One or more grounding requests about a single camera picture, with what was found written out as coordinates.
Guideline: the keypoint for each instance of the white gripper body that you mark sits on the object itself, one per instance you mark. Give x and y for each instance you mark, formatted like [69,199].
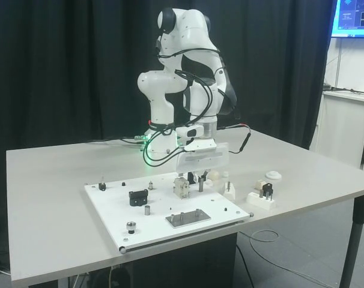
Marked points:
[206,162]

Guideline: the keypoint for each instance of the metal square peg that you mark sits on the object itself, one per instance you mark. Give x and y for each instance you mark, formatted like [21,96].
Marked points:
[201,186]
[229,185]

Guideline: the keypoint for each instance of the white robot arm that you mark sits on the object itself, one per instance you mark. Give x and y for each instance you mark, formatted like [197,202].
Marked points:
[158,87]

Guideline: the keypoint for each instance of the white square peg holder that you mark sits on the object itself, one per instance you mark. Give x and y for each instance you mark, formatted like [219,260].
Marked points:
[231,195]

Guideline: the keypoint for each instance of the white round peg holder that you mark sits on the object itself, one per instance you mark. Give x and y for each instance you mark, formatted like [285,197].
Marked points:
[257,201]

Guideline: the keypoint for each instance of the thick metal round peg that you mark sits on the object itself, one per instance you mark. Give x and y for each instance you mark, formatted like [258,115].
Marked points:
[261,194]

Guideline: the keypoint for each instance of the black waterproof plug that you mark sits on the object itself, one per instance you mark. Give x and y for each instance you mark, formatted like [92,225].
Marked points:
[192,179]

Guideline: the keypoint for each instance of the cream plug block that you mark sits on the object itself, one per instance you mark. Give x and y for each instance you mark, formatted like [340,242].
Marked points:
[215,177]
[259,183]

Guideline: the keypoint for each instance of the white small gear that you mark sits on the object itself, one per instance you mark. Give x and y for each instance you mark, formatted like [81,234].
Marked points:
[226,174]

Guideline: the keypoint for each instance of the black D-SUB plug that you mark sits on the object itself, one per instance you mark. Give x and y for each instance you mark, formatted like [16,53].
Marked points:
[267,186]

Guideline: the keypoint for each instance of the white large gear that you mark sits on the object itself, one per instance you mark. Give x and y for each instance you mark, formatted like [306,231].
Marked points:
[273,175]

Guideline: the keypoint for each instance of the metal knurled bolt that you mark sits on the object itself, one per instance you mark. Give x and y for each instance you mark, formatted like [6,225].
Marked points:
[131,226]

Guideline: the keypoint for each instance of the white task board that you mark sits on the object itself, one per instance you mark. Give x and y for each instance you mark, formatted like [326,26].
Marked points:
[110,216]

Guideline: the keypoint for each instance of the white cabinet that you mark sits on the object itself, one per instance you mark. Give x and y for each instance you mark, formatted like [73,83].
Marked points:
[344,126]

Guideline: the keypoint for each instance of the dark grey table leg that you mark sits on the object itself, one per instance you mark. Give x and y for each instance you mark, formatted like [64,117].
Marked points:
[357,222]

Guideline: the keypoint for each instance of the black curtain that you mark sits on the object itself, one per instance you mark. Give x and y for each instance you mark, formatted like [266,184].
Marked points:
[50,60]

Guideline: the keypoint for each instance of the blue screen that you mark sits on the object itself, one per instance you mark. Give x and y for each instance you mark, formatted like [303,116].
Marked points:
[353,18]

